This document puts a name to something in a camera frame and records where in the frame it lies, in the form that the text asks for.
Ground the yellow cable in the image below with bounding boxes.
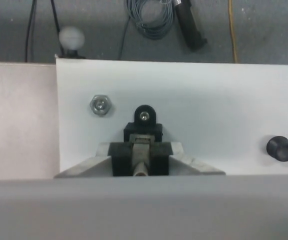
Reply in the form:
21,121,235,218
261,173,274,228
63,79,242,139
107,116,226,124
228,0,239,64

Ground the black round knob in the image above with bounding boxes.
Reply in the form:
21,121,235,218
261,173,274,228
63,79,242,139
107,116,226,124
266,135,288,163

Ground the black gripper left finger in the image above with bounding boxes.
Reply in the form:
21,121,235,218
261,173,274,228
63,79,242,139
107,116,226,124
53,141,134,179

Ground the grey marker ball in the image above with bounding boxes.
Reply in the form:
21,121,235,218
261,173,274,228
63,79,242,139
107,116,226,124
58,25,86,60

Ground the grey Ethernet plug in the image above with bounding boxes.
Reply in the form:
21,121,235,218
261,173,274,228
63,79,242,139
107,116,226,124
131,136,150,177

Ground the white task board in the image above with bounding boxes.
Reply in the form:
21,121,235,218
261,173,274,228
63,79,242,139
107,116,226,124
55,56,288,177

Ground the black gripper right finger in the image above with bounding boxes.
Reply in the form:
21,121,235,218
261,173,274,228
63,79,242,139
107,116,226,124
147,141,226,177

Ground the black handle device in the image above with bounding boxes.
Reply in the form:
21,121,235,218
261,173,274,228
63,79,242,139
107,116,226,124
173,0,208,52

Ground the black floor cable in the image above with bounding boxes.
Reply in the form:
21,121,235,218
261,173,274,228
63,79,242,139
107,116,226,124
49,0,66,57
24,0,37,62

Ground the metal hex nut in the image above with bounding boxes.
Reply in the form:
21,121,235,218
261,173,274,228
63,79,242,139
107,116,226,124
89,94,113,117

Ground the grey coiled cable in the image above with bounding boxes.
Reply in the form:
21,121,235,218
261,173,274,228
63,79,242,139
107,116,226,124
118,0,174,61

